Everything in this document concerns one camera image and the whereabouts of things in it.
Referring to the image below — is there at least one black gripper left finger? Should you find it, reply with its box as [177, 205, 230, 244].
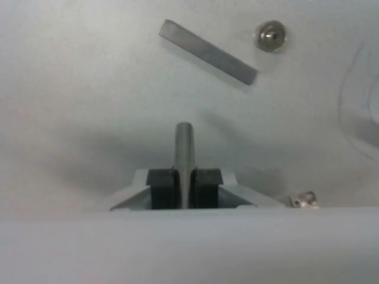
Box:
[109, 167, 182, 211]

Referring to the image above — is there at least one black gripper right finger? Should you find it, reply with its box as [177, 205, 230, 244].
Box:
[189, 167, 259, 210]

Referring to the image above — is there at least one metal round peg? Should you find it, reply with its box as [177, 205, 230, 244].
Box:
[173, 121, 197, 209]

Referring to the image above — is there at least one metal square peg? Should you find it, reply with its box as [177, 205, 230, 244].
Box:
[158, 18, 259, 88]

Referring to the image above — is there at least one metal connector block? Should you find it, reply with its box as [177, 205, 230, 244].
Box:
[279, 190, 320, 210]

